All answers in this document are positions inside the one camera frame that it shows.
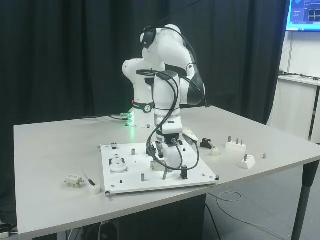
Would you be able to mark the white medium gear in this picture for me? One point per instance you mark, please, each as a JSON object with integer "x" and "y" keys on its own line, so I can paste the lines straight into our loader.
{"x": 117, "y": 162}

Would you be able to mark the white task board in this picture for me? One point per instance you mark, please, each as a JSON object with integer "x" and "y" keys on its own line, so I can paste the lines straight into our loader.
{"x": 140, "y": 185}

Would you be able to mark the white small gear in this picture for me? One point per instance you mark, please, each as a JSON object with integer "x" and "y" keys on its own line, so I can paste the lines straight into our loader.
{"x": 116, "y": 157}

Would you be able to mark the small white plug holder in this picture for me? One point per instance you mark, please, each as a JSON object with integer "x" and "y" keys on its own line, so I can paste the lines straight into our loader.
{"x": 95, "y": 189}
{"x": 215, "y": 151}

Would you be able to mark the dark table leg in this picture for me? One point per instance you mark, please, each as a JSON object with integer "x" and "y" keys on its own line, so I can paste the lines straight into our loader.
{"x": 306, "y": 190}

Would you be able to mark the black D-SUB plug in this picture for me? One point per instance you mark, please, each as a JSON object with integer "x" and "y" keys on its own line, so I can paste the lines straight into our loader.
{"x": 205, "y": 142}

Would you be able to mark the thick metal round peg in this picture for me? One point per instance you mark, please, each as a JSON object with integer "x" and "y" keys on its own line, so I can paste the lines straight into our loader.
{"x": 246, "y": 157}

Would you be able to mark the metal BNC plug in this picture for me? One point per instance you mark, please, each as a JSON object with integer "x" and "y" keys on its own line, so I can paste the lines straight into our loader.
{"x": 264, "y": 155}

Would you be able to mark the black cabinet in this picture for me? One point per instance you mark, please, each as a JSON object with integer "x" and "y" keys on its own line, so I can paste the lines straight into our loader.
{"x": 162, "y": 220}

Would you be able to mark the black curtains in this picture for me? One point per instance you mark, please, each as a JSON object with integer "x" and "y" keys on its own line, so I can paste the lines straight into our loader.
{"x": 62, "y": 62}

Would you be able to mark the white large gear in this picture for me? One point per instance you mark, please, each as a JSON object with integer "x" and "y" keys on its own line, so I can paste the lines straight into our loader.
{"x": 118, "y": 168}

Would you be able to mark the beige waterproof plug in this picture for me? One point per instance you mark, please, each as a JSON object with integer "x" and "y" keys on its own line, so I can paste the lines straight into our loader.
{"x": 71, "y": 181}

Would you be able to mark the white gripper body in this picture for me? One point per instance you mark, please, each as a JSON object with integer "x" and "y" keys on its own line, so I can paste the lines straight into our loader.
{"x": 171, "y": 156}

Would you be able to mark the white cabinet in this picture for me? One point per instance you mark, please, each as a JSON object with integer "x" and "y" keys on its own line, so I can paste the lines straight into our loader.
{"x": 295, "y": 105}

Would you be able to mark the white round peg holder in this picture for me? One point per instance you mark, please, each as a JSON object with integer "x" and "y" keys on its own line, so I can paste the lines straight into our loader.
{"x": 247, "y": 163}

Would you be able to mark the white square peg holder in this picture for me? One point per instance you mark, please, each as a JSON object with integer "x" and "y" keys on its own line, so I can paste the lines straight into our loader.
{"x": 236, "y": 147}

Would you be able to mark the wide metal square peg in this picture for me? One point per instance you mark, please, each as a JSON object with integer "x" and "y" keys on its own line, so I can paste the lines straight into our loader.
{"x": 229, "y": 139}

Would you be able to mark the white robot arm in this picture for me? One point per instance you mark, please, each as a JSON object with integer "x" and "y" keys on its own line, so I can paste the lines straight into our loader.
{"x": 162, "y": 95}

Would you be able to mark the blue screen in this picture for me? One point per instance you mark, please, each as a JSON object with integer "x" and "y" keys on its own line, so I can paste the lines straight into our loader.
{"x": 303, "y": 15}

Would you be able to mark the clear Ethernet plug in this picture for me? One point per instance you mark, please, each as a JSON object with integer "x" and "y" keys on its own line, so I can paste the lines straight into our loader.
{"x": 212, "y": 146}

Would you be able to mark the slim metal square peg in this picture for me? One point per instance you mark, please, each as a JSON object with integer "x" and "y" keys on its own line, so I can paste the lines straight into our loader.
{"x": 237, "y": 141}

